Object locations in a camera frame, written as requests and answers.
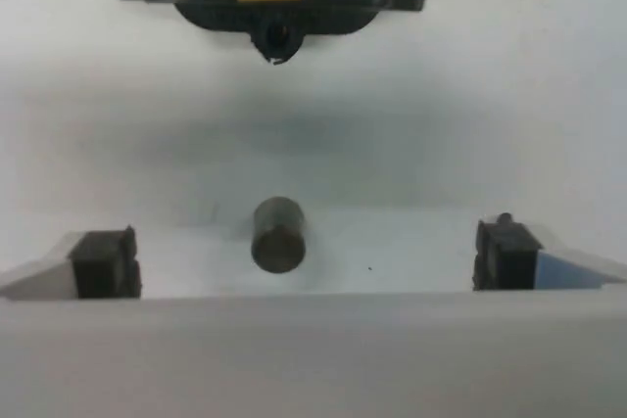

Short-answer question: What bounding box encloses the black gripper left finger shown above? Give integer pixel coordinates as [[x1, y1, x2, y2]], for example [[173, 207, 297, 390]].
[[0, 225, 143, 302]]

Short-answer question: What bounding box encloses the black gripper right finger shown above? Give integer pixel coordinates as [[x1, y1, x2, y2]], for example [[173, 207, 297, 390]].
[[471, 211, 627, 292]]

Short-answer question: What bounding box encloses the white task board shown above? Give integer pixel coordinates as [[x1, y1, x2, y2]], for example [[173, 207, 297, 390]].
[[0, 0, 627, 300]]

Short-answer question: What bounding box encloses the metal round peg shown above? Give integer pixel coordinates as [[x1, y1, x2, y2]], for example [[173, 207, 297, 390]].
[[250, 196, 309, 274]]

